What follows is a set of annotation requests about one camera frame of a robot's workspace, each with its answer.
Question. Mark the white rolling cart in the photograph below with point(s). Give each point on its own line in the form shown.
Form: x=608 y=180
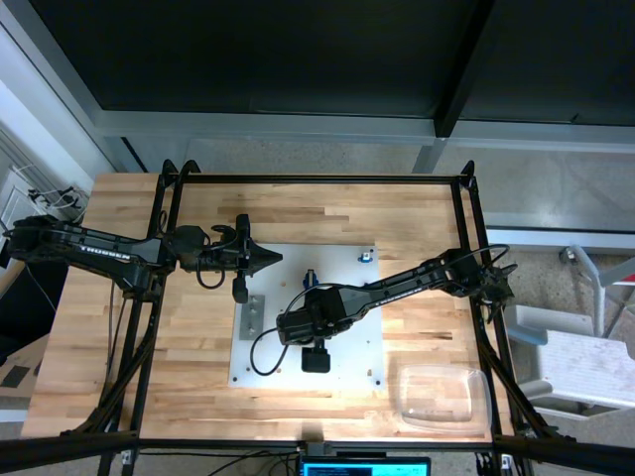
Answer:
x=585 y=362

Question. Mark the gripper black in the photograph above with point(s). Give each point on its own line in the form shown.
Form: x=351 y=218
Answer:
x=242 y=258
x=307 y=324

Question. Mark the laptop screen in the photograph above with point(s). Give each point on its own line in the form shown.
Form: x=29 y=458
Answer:
x=362 y=468

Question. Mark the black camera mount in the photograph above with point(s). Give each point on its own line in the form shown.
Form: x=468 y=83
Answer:
x=312 y=447

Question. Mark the cardboard box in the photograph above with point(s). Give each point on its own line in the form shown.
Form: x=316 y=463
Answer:
x=20 y=367

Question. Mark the blue clip holder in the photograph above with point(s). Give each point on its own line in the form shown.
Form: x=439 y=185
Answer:
x=308 y=277

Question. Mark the white board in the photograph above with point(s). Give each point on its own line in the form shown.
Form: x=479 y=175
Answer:
x=347 y=357

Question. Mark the blue socket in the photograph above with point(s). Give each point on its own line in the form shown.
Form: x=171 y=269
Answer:
x=360 y=259

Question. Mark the black pillar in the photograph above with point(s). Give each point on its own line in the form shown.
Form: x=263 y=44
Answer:
x=456 y=99

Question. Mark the black aluminium frame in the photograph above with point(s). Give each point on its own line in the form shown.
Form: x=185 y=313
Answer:
x=64 y=446

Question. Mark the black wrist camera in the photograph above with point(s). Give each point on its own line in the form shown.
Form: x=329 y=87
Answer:
x=316 y=361

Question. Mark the clear plastic tub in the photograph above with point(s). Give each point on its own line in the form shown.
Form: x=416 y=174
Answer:
x=441 y=401

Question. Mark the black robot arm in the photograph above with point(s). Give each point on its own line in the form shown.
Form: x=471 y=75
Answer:
x=106 y=255
x=397 y=290

